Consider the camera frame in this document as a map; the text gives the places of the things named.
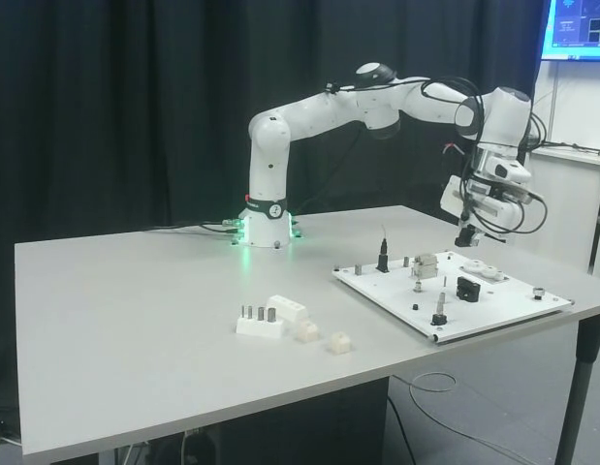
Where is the dark table leg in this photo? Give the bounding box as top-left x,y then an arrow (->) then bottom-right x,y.
554,309 -> 600,465

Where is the white cabinet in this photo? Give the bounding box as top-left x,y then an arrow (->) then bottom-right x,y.
529,143 -> 600,282

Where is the black base cable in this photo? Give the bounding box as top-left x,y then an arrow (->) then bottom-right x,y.
153,218 -> 245,238

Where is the small cream plug holder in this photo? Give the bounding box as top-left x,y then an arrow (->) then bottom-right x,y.
326,330 -> 353,357
294,321 -> 322,344

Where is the white holder with holes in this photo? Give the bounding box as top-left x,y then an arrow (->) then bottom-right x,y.
266,293 -> 308,322

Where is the grey floor cable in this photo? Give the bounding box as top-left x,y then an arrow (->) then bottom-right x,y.
394,369 -> 541,465

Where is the black D-SUB plug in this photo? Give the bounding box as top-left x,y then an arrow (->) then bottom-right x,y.
454,226 -> 484,249

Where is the beige waterproof plug block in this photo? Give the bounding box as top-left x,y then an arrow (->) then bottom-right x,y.
412,252 -> 439,282

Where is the black plug with short cable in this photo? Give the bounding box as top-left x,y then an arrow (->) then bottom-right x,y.
375,225 -> 391,274

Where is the white peg holder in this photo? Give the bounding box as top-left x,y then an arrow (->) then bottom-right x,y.
235,309 -> 287,337

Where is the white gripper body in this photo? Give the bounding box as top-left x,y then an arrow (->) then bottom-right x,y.
459,193 -> 523,229

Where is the black connector block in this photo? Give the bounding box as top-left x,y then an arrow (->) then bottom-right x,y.
456,276 -> 482,302

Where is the metal bolt with black base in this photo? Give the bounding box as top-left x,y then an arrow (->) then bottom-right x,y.
429,292 -> 450,327

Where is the black curtain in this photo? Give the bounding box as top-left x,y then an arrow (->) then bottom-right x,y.
0,0 -> 558,440

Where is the white task board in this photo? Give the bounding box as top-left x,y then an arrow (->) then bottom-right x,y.
332,249 -> 573,347

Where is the blue screen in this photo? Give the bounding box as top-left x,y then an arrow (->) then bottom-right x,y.
540,0 -> 600,63

